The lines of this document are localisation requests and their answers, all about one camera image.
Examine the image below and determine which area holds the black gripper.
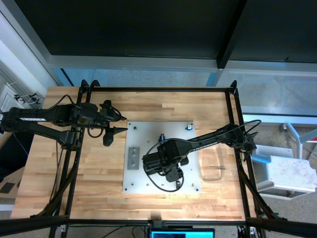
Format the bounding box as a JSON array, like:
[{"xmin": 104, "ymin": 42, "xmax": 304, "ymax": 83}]
[
  {"xmin": 99, "ymin": 100, "xmax": 129, "ymax": 147},
  {"xmin": 165, "ymin": 165, "xmax": 181, "ymax": 183}
]

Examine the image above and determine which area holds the white mounting board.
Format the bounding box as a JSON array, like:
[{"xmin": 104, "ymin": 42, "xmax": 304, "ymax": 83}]
[{"xmin": 122, "ymin": 120, "xmax": 202, "ymax": 193}]

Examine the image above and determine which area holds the clear plastic tub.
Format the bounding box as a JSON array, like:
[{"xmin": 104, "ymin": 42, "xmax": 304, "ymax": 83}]
[{"xmin": 199, "ymin": 148, "xmax": 223, "ymax": 183}]

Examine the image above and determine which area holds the grey metal plate with pegs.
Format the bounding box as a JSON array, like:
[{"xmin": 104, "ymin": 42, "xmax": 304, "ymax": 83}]
[{"xmin": 127, "ymin": 146, "xmax": 141, "ymax": 171}]

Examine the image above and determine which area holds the laptop screen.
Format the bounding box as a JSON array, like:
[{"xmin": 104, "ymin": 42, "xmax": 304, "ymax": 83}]
[{"xmin": 147, "ymin": 228, "xmax": 215, "ymax": 238}]

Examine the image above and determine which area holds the grey step stool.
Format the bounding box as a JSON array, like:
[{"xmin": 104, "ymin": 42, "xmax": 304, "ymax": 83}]
[{"xmin": 252, "ymin": 145, "xmax": 317, "ymax": 199}]

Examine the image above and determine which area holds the brown cardboard box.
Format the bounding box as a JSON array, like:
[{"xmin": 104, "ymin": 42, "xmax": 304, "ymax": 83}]
[{"xmin": 0, "ymin": 165, "xmax": 26, "ymax": 206}]

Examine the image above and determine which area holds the pale blue metal stand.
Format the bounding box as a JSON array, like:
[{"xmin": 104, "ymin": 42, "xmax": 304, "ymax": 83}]
[{"xmin": 279, "ymin": 121, "xmax": 317, "ymax": 159}]

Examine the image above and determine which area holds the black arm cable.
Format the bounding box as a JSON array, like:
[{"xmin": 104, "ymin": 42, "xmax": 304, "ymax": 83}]
[
  {"xmin": 142, "ymin": 140, "xmax": 185, "ymax": 192},
  {"xmin": 87, "ymin": 120, "xmax": 104, "ymax": 138}
]

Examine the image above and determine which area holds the black aluminium frame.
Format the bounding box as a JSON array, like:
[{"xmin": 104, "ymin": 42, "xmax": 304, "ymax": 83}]
[{"xmin": 0, "ymin": 79, "xmax": 317, "ymax": 238}]

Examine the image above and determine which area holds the black and white cable bundle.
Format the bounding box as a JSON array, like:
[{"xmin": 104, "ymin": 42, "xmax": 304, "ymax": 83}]
[{"xmin": 12, "ymin": 92, "xmax": 43, "ymax": 110}]

